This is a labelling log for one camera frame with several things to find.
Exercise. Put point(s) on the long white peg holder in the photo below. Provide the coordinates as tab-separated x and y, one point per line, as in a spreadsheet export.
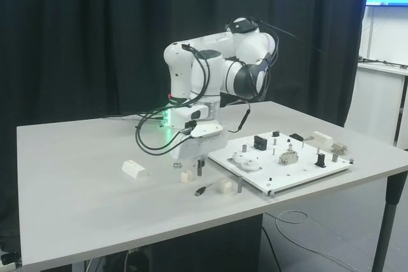
323	137
134	170

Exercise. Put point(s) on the small white peg holder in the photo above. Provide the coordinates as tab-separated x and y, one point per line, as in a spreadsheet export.
224	187
186	177

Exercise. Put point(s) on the beige connector plug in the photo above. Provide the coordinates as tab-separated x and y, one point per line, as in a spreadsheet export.
339	149

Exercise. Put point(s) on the metal bolt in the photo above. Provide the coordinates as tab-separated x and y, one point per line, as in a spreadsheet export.
177	165

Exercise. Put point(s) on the white task board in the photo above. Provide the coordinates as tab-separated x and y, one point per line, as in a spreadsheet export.
287	176

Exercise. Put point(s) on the white cabinet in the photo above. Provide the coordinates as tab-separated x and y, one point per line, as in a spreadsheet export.
379	106

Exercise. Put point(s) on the white medium gear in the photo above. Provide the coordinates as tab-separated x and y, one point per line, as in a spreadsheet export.
238	158

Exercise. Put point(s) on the black upright connector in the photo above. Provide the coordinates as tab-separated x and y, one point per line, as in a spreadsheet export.
320	160

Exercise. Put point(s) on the black USB plug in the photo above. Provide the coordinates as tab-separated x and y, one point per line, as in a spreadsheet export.
200	191

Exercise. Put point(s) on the black D-SUB plug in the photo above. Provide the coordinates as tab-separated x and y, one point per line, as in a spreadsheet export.
259	143

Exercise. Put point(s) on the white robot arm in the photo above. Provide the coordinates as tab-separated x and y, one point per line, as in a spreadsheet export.
178	61

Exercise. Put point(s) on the short metal square peg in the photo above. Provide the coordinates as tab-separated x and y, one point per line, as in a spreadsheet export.
334	158

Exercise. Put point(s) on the black box under table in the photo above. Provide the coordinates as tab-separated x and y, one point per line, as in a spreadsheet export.
207	246

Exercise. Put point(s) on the black curtain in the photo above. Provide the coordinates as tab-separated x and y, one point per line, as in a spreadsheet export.
95	30

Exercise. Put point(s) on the white large gear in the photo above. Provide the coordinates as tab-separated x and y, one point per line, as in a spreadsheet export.
249	166

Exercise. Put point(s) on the metal round peg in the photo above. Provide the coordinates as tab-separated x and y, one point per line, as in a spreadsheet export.
239	184

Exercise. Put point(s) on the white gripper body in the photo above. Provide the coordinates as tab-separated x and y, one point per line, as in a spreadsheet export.
204	147

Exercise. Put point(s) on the black table leg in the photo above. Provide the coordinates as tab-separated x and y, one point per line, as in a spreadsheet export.
390	221

